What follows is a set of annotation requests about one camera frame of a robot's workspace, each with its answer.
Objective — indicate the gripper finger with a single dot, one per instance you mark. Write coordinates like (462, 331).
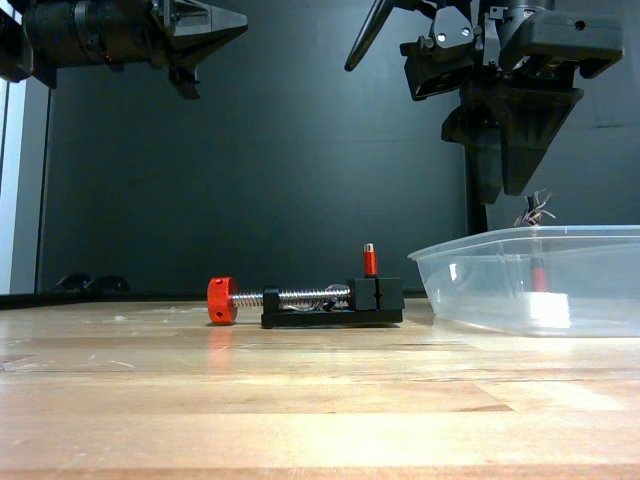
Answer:
(530, 130)
(210, 30)
(482, 150)

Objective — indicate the red rca socket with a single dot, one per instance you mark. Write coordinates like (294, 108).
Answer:
(370, 262)

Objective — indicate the clear plastic tub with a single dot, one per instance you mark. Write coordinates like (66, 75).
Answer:
(600, 280)

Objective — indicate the white foam block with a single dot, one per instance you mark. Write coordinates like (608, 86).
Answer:
(547, 310)

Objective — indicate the black clamp with red knob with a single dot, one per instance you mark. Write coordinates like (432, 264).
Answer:
(375, 300)

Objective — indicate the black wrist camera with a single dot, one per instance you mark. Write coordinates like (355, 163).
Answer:
(435, 75)

